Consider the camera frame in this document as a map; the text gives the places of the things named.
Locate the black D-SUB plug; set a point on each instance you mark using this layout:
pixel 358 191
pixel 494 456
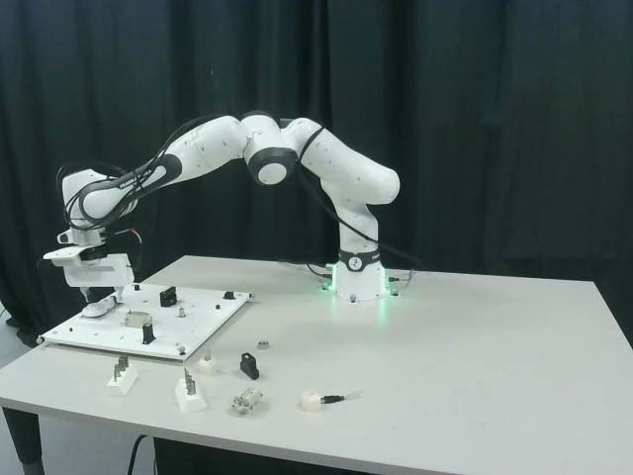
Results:
pixel 248 366

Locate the white large gear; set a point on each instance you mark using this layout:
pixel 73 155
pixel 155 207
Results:
pixel 95 311

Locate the white square peg holder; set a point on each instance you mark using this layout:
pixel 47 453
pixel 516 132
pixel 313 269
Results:
pixel 121 386

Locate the grey waterproof plug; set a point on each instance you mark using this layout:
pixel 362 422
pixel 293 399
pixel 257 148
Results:
pixel 242 400

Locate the small white plug holder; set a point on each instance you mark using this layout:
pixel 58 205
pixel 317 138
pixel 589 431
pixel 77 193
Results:
pixel 311 401

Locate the black curtain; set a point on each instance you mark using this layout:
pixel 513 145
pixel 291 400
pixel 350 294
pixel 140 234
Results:
pixel 445 99

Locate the black table leg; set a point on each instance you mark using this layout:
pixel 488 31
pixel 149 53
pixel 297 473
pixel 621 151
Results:
pixel 22 440

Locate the medium metal square peg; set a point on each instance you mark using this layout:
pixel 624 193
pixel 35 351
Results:
pixel 117 372

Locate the small white bolt holder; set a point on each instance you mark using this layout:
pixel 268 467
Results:
pixel 207 367

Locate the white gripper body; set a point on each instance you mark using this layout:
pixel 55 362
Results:
pixel 101 272

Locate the large metal square peg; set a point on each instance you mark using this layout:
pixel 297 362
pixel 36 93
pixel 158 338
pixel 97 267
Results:
pixel 124 363

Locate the white task board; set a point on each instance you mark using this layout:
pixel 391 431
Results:
pixel 207 321

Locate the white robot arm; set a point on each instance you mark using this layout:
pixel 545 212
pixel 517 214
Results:
pixel 346 173

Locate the white round peg holder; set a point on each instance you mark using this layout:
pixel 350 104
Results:
pixel 190 401

